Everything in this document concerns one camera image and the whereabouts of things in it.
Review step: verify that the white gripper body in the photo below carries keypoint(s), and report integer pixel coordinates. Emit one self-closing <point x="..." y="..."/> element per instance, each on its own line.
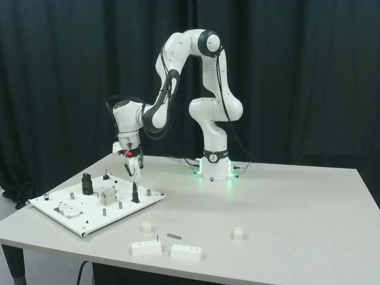
<point x="135" y="163"/>

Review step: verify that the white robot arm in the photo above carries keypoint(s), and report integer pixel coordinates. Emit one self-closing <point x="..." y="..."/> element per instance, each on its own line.
<point x="212" y="118"/>

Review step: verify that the grey metal square peg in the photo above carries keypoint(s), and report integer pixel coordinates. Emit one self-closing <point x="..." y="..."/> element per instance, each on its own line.
<point x="174" y="236"/>

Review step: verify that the white long peg holder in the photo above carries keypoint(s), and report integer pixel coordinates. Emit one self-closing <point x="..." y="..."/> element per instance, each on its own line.
<point x="185" y="252"/>
<point x="145" y="248"/>

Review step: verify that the black rod with red tag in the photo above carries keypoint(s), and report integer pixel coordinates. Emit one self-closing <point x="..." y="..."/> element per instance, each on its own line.
<point x="127" y="168"/>

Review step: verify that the small black plug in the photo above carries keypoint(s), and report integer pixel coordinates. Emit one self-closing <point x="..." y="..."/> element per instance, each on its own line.
<point x="105" y="177"/>

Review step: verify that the black waterproof plug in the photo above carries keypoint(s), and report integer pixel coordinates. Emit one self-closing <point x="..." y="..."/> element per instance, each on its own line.
<point x="135" y="197"/>

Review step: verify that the silver connector block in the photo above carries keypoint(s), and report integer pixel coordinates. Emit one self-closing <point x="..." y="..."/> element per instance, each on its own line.
<point x="108" y="196"/>

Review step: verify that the black D-SUB plug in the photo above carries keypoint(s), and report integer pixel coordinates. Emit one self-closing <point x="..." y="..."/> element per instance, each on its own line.
<point x="86" y="185"/>

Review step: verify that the white small holder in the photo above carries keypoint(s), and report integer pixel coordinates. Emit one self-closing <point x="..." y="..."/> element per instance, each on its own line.
<point x="237" y="233"/>
<point x="146" y="226"/>

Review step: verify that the white task board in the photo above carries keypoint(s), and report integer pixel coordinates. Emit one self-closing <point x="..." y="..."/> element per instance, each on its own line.
<point x="89" y="219"/>

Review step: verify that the white large gear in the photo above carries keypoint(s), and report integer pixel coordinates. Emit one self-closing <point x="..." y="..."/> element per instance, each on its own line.
<point x="71" y="212"/>

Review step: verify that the white medium gear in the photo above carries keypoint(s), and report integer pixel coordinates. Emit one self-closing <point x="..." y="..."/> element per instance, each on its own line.
<point x="62" y="205"/>

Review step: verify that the black curtain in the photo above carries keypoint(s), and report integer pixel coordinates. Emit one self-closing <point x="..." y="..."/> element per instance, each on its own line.
<point x="59" y="59"/>

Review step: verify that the dark table leg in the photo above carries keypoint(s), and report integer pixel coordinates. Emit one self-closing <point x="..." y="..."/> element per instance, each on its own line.
<point x="13" y="261"/>

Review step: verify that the flat white mount plate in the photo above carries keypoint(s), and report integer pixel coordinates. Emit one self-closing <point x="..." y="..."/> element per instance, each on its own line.
<point x="116" y="147"/>

